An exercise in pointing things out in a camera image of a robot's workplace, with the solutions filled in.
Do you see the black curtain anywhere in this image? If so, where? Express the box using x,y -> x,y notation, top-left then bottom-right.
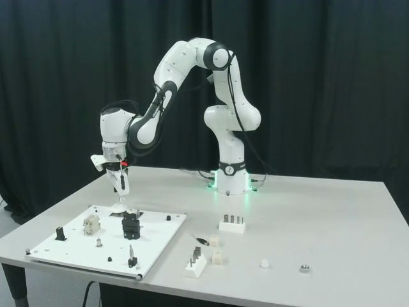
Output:
0,0 -> 409,221

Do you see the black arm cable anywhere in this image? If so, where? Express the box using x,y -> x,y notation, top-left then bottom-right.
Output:
98,51 -> 268,180

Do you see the black table leg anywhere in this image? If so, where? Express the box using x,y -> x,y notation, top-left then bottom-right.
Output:
1,262 -> 29,307

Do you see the white square peg holder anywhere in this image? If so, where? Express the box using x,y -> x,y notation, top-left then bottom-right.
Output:
182,257 -> 207,279

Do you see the beige rectangular connector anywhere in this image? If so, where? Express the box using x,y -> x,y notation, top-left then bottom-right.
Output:
82,216 -> 101,237

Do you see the black D-SUB plug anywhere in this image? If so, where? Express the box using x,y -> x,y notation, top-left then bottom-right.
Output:
121,211 -> 142,240

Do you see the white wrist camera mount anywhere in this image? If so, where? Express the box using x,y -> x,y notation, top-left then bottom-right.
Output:
91,155 -> 107,173

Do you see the black base cable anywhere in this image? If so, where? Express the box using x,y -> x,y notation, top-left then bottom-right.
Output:
178,167 -> 217,181

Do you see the black floor cable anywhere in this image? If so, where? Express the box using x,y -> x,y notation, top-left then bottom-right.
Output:
82,280 -> 98,307

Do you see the thin black rod red tag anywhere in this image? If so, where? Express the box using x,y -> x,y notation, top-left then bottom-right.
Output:
116,161 -> 130,190

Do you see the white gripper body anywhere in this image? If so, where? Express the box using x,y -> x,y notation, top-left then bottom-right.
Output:
105,168 -> 130,196

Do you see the white task board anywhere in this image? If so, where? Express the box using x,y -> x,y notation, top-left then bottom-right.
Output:
24,204 -> 189,282

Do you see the white round peg holder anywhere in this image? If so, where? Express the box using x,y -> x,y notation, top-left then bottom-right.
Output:
218,221 -> 248,234

